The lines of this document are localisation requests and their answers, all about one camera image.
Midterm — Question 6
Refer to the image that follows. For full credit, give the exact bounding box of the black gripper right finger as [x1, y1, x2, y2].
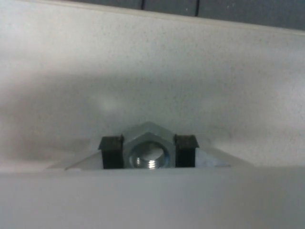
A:
[174, 134, 230, 169]

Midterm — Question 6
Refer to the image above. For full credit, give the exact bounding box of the metal hex bolt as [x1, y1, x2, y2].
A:
[122, 121, 176, 169]

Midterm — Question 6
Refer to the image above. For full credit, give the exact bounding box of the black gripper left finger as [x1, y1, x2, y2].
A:
[64, 135, 125, 170]

